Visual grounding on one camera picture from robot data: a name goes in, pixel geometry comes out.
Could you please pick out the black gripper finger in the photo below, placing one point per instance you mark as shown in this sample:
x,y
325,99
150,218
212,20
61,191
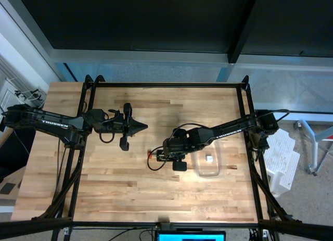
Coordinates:
x,y
134,123
134,129

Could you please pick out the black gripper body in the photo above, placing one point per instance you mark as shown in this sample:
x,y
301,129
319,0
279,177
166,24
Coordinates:
x,y
114,126
179,147

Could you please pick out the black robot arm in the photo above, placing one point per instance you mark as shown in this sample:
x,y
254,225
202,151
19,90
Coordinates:
x,y
31,116
208,137

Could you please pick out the black taskboard fixture orange knob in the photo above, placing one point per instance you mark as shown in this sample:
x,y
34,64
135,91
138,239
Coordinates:
x,y
150,155

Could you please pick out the white foam block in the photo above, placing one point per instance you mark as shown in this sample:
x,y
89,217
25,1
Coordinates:
x,y
209,158

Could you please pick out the clear plastic tub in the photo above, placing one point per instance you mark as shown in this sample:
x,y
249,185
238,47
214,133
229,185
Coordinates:
x,y
208,173

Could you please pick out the blue-edged laptop screen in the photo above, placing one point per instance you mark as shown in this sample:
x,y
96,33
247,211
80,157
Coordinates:
x,y
190,237

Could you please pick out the black floor bin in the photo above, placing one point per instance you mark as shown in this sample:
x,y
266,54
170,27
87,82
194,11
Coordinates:
x,y
13,152

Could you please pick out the brown cardboard box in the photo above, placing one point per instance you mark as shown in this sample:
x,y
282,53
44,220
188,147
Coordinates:
x,y
15,177

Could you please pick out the black low camera mount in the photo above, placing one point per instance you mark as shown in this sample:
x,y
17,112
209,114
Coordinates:
x,y
164,225

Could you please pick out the grey metal chair frame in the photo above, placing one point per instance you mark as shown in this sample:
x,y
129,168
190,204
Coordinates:
x,y
313,152

